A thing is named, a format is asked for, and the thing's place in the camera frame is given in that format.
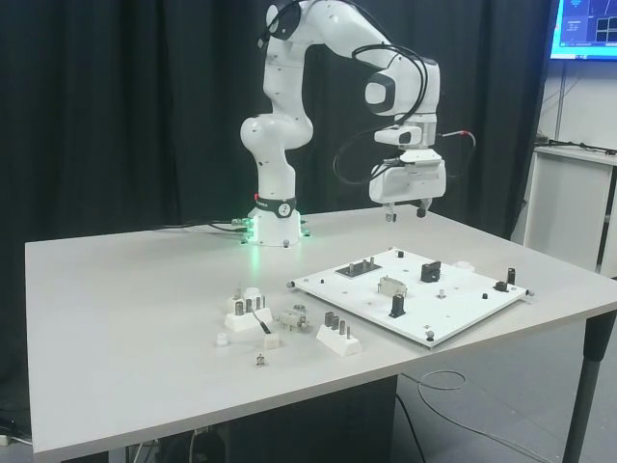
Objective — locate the large metal round peg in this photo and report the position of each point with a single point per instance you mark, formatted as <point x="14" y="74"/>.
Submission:
<point x="238" y="307"/>

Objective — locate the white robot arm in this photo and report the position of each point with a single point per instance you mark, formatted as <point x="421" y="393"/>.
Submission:
<point x="277" y="202"/>

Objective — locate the white small gear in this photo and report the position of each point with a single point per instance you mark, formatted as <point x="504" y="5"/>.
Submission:
<point x="221" y="339"/>

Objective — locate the white large gear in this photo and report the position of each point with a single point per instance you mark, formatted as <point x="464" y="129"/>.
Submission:
<point x="464" y="264"/>

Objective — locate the white medium gear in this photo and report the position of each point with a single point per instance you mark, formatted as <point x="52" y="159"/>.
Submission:
<point x="252" y="291"/>

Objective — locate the white round peg holder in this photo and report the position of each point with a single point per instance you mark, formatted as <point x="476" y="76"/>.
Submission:
<point x="246" y="322"/>

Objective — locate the white cabinet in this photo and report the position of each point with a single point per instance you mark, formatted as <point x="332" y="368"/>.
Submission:
<point x="569" y="207"/>

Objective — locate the large metal square peg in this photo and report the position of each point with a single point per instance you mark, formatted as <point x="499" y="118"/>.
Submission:
<point x="329" y="319"/>

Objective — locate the white task board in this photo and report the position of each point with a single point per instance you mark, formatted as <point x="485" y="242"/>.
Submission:
<point x="337" y="294"/>

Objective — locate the white square peg holder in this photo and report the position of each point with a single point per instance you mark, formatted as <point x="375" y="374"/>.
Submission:
<point x="340" y="343"/>

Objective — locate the small metal round peg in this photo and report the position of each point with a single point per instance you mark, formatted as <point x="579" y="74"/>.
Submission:
<point x="260" y="303"/>

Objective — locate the small metal square peg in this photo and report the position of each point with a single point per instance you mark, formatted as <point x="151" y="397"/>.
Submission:
<point x="342" y="326"/>

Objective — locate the blue monitor screen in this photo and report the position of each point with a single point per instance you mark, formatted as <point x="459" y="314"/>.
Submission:
<point x="585" y="29"/>

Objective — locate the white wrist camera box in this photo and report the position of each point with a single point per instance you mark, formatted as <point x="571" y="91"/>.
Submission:
<point x="397" y="136"/>

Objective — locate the black table leg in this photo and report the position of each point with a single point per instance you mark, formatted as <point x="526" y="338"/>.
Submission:
<point x="585" y="386"/>

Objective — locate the black curtain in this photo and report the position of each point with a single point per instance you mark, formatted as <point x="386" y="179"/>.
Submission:
<point x="120" y="120"/>

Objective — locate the grey D-SUB plug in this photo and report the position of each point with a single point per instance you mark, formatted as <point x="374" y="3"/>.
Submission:
<point x="289" y="322"/>

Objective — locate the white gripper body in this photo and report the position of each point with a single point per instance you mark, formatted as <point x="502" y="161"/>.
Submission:
<point x="410" y="183"/>

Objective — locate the flat white mounting plate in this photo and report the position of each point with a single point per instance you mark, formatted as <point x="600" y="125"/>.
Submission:
<point x="421" y="156"/>

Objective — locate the black plastic block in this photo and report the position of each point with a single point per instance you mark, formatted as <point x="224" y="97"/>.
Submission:
<point x="510" y="276"/>

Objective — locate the medium metal round peg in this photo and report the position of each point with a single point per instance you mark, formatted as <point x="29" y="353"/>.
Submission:
<point x="249" y="305"/>

